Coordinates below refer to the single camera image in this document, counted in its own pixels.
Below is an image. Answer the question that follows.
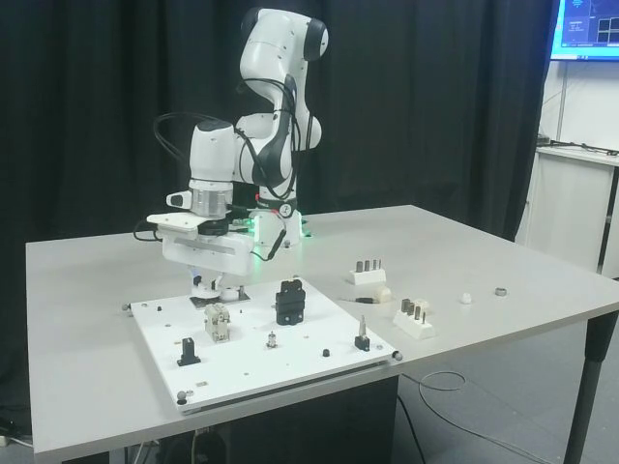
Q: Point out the black curtain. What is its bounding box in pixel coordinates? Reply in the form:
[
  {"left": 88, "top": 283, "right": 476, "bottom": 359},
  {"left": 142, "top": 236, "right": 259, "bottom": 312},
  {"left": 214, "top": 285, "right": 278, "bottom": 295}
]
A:
[{"left": 0, "top": 0, "right": 555, "bottom": 246}]

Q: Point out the black D-SUB plug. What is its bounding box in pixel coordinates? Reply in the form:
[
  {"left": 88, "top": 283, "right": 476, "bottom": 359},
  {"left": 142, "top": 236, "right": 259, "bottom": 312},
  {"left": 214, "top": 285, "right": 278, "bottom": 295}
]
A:
[{"left": 274, "top": 276, "right": 308, "bottom": 327}]

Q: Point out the beige rectangular connector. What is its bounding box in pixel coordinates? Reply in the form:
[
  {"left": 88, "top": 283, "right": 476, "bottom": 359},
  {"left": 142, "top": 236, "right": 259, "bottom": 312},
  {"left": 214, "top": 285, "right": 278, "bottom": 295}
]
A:
[{"left": 201, "top": 303, "right": 232, "bottom": 344}]

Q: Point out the white cabinet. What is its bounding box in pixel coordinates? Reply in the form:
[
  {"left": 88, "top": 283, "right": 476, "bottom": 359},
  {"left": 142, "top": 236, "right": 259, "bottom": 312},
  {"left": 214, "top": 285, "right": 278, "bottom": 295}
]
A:
[{"left": 514, "top": 142, "right": 619, "bottom": 280}]

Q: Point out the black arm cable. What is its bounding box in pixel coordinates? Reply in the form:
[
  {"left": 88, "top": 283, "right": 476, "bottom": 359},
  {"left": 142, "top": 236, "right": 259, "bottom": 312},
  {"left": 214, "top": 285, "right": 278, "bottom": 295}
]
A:
[{"left": 133, "top": 72, "right": 304, "bottom": 243}]

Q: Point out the white task board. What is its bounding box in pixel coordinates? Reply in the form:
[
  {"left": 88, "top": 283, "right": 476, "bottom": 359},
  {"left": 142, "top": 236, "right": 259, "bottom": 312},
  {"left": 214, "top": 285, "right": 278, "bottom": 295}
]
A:
[{"left": 123, "top": 277, "right": 403, "bottom": 418}]

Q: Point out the black table leg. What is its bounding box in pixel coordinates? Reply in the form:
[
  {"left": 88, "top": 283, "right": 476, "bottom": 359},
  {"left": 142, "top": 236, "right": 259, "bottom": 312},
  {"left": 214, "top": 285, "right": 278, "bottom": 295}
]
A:
[{"left": 564, "top": 308, "right": 609, "bottom": 464}]

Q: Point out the blue screen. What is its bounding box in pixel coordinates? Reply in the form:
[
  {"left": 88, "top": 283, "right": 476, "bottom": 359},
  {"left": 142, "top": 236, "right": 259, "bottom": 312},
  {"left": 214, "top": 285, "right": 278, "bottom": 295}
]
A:
[{"left": 549, "top": 0, "right": 619, "bottom": 63}]

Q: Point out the grey floor cable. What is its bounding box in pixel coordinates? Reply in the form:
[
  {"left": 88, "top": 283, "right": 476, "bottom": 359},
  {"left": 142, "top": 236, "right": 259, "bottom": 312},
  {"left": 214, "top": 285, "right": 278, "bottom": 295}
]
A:
[{"left": 399, "top": 369, "right": 485, "bottom": 464}]

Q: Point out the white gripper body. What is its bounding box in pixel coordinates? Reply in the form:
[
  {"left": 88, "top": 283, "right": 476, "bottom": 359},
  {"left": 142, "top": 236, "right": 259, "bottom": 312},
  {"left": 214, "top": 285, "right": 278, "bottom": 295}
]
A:
[{"left": 161, "top": 230, "right": 254, "bottom": 276}]

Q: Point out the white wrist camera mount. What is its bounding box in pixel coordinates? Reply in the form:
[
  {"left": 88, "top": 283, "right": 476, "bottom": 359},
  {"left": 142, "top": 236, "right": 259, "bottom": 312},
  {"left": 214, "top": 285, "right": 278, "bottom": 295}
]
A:
[{"left": 146, "top": 190, "right": 207, "bottom": 232}]

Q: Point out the white square peg holder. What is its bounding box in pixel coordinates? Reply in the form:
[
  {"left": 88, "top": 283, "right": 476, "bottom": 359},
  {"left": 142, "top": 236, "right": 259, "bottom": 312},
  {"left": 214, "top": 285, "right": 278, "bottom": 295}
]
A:
[{"left": 392, "top": 308, "right": 439, "bottom": 340}]

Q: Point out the white round peg holder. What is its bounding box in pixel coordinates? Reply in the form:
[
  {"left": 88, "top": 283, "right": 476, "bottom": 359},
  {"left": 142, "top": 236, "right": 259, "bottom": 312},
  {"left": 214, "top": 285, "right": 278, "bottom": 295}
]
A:
[{"left": 347, "top": 268, "right": 390, "bottom": 288}]

